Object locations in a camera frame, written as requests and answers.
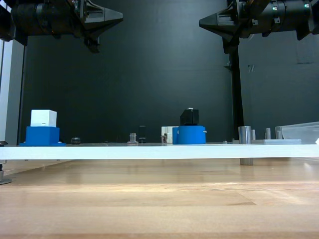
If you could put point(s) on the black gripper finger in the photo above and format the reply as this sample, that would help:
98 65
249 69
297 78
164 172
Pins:
224 18
221 30
99 15
102 28

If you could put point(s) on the large steel cylinder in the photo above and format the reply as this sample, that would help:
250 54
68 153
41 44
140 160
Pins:
244 135

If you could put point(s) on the thin steel cylinder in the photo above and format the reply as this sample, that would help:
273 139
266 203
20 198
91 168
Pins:
253 134

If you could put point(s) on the medium steel cylinder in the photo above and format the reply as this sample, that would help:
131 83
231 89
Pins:
268 133

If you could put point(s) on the grey cylinder holder plate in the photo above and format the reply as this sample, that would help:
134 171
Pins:
281 142

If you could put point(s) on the black block plug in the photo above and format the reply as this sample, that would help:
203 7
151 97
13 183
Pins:
190 117

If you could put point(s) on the white cube block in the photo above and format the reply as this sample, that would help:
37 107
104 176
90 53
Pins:
42 118

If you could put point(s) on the blue round socket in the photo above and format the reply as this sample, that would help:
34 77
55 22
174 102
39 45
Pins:
190 135

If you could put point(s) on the small black connector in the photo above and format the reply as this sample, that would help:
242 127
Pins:
142 133

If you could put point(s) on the small clear connector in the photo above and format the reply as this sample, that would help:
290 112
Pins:
132 138

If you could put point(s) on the black knurled screw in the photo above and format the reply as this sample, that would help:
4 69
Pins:
76 141

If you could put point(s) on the white connector housing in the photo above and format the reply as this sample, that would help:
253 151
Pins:
167 133

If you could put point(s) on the blue square socket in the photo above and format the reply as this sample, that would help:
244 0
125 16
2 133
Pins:
42 135

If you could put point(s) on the white plastic board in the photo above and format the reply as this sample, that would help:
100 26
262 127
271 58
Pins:
149 152

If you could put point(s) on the steel board foot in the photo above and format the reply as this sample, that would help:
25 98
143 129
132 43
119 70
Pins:
3 174

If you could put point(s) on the black aluminium frame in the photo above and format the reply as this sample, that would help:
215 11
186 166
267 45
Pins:
235 99

